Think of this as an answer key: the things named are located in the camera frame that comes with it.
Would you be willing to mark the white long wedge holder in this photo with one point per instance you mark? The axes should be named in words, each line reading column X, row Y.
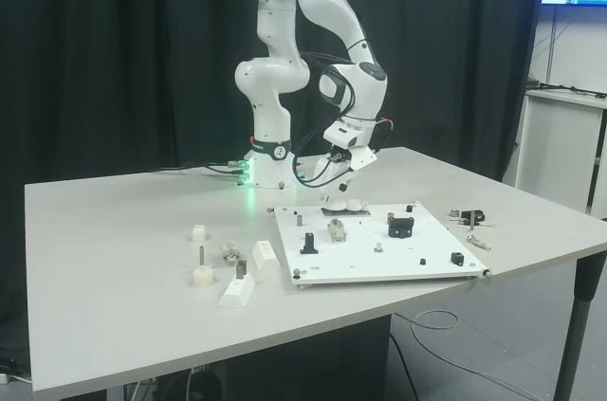
column 236, row 294

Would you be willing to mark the metal D-SUB plug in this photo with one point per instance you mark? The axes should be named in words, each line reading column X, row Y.
column 230, row 251

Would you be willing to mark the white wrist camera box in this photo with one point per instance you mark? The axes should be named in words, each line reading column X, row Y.
column 342, row 134

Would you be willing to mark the small white cube holder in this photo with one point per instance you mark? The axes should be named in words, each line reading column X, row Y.
column 199, row 232

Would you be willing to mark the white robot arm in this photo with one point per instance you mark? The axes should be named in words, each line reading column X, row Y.
column 275, row 88

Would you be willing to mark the white round peg holder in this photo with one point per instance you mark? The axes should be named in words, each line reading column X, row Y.
column 203, row 276

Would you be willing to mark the white power strip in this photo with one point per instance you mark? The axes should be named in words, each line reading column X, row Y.
column 5, row 377

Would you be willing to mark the flat white mounting plate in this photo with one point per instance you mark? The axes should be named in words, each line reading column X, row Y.
column 362, row 157

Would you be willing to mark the grey table leg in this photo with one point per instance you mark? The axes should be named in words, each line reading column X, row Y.
column 576, row 325

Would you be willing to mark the metal square peg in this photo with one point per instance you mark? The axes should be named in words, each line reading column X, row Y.
column 241, row 269

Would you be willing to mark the black curtain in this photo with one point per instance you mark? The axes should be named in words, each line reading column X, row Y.
column 118, row 64

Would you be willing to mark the white task board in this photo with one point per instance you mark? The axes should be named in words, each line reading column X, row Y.
column 379, row 254

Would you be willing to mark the white cabinet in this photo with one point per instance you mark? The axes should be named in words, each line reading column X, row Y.
column 564, row 150

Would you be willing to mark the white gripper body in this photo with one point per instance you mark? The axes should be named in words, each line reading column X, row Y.
column 332, row 171

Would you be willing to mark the metal round peg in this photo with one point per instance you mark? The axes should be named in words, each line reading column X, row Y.
column 201, row 256

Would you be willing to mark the metal BNC plug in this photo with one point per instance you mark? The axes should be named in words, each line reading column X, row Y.
column 454, row 213

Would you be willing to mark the white medium gear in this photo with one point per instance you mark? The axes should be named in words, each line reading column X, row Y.
column 355, row 205

